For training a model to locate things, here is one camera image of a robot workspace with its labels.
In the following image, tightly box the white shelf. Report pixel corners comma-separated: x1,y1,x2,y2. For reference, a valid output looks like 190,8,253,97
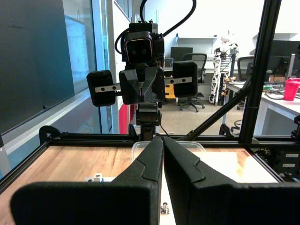
175,36,218,54

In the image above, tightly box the black office chair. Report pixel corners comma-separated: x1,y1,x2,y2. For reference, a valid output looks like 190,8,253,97
178,53,208,113
237,56,255,111

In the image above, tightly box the dark computer monitor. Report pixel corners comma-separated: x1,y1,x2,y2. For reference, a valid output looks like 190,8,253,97
267,40,300,78
170,46,193,62

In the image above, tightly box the yellow cabinet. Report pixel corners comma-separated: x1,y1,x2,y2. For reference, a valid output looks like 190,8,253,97
165,84,176,99

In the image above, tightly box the black aluminium frame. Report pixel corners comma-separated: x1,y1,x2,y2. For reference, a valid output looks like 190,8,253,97
0,0,300,195

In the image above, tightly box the white humanoid robot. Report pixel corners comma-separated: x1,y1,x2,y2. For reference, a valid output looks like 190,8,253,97
210,30,240,105

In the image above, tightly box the white desk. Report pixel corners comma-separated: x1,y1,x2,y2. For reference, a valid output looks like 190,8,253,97
225,79,300,136

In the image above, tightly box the small blue white connector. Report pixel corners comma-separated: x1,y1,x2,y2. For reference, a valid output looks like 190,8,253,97
87,172,105,183

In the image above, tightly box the black electronics box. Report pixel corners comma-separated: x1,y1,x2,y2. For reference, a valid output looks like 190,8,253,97
254,146,300,185

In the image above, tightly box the red panel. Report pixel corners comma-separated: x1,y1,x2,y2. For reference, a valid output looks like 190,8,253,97
119,103,135,134

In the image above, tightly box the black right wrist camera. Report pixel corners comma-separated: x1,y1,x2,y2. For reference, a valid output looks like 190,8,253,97
122,30,155,66

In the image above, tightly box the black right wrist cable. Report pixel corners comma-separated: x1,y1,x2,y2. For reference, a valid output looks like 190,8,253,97
139,0,197,38

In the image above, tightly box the white task board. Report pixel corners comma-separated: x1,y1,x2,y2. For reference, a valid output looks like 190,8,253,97
83,151,279,225

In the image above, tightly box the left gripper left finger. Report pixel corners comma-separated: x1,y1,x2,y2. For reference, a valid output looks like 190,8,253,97
9,136,164,225

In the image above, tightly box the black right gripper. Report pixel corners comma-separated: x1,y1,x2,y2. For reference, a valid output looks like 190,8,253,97
86,60,199,107

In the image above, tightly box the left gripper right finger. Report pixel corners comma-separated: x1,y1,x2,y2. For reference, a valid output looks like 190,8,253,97
163,136,300,225

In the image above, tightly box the red bucket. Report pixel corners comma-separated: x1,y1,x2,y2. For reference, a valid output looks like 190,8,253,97
283,78,300,101

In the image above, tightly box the clear plastic tub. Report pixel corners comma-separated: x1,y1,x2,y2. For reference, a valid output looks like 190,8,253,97
130,140,207,163

